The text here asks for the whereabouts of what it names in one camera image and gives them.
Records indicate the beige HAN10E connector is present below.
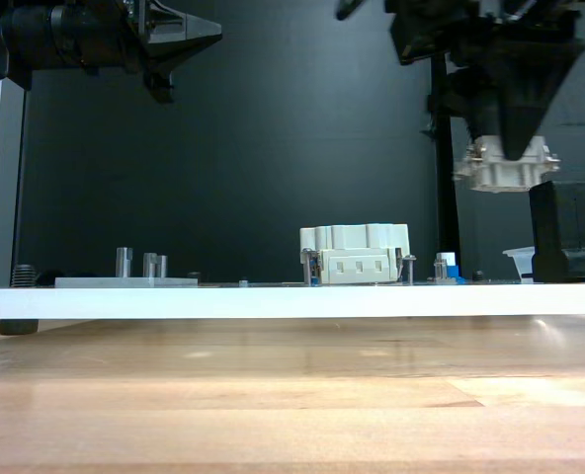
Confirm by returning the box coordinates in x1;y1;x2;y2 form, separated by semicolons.
452;135;562;195

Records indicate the small blue white socket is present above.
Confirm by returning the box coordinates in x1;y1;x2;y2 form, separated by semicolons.
443;250;465;285

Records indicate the black connector housing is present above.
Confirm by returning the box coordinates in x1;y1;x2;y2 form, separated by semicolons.
528;180;585;285

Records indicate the black ribbed screw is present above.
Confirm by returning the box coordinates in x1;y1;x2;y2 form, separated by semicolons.
11;263;38;288

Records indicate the beige HAN10E socket base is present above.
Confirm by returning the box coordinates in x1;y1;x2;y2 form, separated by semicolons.
298;222;418;287

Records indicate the black board foot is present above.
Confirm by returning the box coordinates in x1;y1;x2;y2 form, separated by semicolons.
0;319;41;337

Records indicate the black vertical post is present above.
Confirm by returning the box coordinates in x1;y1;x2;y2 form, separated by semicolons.
423;53;464;271

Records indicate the clear plastic tub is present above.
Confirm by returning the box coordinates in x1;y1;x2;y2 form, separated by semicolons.
502;235;585;283

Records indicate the white task board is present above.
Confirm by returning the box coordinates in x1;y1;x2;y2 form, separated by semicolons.
0;283;585;321

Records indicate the grey metal plate with pegs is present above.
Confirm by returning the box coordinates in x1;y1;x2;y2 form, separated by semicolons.
54;246;199;288

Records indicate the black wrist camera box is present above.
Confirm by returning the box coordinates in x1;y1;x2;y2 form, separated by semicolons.
385;0;455;66

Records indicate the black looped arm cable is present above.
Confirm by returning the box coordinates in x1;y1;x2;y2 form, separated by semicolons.
335;0;369;22

